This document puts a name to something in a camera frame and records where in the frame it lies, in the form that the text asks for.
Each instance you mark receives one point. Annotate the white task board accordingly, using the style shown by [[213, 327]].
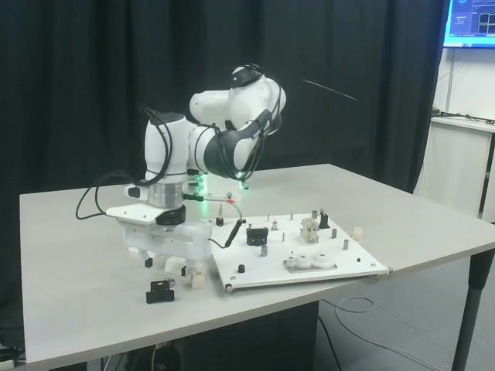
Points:
[[270, 266]]

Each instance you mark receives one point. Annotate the white small gear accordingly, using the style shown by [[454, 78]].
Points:
[[292, 262]]

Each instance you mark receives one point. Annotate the black curtain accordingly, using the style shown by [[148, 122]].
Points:
[[77, 77]]

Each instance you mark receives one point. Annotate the blue screen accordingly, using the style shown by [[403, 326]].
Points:
[[470, 23]]

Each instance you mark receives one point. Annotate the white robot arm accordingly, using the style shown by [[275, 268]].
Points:
[[247, 100]]

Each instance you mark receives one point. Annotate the flat white mounting plate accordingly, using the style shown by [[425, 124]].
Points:
[[131, 214]]

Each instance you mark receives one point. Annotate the black waterproof plug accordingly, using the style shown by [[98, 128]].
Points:
[[324, 220]]

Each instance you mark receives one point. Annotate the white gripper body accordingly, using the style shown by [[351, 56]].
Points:
[[174, 241]]

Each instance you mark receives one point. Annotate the dark table leg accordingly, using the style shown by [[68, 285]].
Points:
[[470, 309]]

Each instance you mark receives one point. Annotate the black D-SUB plug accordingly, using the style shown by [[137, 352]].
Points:
[[158, 295]]

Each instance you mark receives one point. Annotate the metal BNC plug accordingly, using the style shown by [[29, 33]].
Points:
[[275, 225]]

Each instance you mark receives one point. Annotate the small black knob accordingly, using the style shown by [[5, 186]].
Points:
[[220, 222], [241, 268]]

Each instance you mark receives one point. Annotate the white part holder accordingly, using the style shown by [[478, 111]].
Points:
[[357, 232], [173, 265], [198, 280]]

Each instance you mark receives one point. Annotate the white medium gear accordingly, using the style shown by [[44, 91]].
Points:
[[303, 261]]

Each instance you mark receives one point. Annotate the white cabinet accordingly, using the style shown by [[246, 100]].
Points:
[[464, 162]]

